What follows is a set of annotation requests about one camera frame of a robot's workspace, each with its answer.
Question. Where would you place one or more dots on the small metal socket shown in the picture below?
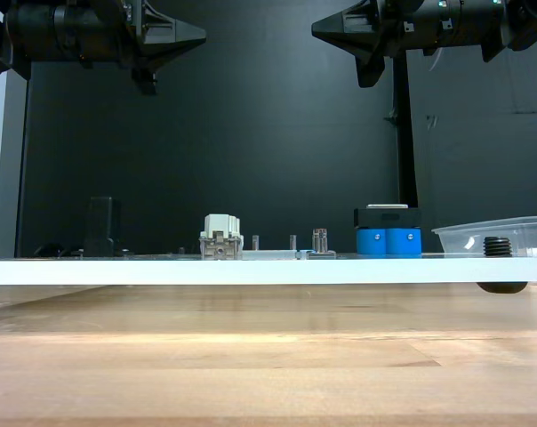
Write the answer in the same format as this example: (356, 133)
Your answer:
(320, 242)

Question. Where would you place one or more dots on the white task board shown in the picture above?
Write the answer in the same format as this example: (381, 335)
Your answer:
(206, 272)

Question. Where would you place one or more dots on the clear plastic tub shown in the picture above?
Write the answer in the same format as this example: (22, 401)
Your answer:
(455, 242)

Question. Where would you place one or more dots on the black clamp connector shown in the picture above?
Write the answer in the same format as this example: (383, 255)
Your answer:
(100, 222)

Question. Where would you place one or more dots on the black connector on blue mount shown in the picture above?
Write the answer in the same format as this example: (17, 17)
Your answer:
(384, 242)

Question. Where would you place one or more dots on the black rubber foot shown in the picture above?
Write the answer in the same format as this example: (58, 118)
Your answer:
(502, 288)

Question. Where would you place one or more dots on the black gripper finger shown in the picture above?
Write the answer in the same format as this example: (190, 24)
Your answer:
(166, 53)
(350, 26)
(362, 48)
(179, 33)

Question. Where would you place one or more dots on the black upright post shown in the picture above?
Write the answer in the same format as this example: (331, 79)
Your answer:
(405, 142)

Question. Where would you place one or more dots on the aluminium bar with pins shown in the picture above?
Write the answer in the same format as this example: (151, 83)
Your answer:
(268, 255)

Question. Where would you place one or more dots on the black threaded bolt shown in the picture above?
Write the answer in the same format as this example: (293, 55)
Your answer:
(497, 247)

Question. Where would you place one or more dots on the beige multi-pin connector housing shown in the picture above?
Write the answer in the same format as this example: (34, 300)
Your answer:
(219, 236)

